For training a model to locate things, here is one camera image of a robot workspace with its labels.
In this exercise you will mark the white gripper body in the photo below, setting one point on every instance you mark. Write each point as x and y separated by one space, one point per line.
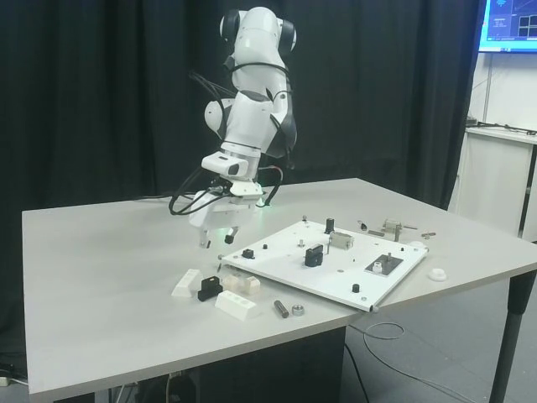
210 210

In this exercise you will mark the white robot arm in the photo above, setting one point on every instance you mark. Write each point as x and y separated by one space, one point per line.
251 126

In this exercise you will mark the metal round peg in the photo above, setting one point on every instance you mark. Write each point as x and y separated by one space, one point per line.
396 232
279 310

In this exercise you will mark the small white holder block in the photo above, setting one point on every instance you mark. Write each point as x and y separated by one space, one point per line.
249 285
232 282

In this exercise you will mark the black D-SUB plug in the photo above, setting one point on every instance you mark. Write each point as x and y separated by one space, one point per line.
208 289

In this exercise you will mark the white wedge holder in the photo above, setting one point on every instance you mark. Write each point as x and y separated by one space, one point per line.
184 286

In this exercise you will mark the white holder with holes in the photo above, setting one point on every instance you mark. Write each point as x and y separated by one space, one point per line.
235 306

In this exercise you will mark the white task board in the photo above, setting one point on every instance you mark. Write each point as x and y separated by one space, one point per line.
293 268

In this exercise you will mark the black upright plug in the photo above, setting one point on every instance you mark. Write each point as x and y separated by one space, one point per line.
329 224

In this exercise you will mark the metal nut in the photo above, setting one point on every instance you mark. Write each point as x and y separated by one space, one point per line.
298 310

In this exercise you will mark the white small gear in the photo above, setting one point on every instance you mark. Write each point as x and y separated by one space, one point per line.
379 268

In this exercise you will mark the beige metal connector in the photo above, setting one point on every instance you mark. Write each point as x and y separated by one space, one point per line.
390 228

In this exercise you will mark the black curtain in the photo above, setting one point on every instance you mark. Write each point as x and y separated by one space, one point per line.
84 84

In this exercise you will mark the white large gear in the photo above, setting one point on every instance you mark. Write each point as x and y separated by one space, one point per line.
417 244

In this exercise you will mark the metal bolt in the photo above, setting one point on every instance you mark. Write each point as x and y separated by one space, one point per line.
428 233

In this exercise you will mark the white medium gear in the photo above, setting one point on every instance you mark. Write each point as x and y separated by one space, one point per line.
436 273

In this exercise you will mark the black table leg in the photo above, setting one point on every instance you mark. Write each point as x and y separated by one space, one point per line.
509 327

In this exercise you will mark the blue screen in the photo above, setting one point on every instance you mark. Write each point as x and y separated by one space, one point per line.
512 25

